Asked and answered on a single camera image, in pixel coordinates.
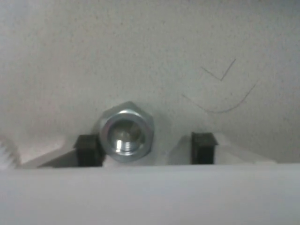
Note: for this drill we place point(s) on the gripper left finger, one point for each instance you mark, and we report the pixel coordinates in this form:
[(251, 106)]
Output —
[(87, 152)]

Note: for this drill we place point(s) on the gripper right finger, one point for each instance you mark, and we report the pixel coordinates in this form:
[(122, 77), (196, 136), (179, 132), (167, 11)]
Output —
[(202, 150)]

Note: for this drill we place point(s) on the metal hex bolt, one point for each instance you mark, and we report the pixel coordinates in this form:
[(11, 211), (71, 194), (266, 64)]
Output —
[(126, 134)]

